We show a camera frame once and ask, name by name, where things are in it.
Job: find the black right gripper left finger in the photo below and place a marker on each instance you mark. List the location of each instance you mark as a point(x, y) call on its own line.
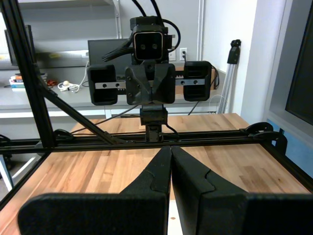
point(97, 215)

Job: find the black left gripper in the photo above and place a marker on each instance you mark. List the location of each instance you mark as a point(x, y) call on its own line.
point(102, 73)

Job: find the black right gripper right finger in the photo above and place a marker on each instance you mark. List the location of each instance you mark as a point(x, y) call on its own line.
point(244, 215)

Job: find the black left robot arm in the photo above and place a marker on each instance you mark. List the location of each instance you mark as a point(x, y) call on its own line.
point(154, 117)

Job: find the black computer monitor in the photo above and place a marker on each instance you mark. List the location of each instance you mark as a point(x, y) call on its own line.
point(97, 54)

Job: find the white task board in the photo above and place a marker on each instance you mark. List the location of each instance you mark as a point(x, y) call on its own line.
point(174, 227)

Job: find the grey workbench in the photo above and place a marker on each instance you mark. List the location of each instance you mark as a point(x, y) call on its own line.
point(80, 100)

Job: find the folded tripod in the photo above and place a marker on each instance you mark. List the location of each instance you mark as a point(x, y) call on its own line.
point(233, 52)

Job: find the stack of books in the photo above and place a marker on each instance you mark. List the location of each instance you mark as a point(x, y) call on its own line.
point(15, 84)

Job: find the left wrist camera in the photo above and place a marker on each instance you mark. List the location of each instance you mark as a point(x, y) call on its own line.
point(148, 46)

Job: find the white wall outlet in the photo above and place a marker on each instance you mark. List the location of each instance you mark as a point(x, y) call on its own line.
point(183, 54)

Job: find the black aluminium frame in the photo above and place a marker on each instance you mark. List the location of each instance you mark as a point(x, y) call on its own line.
point(28, 73)

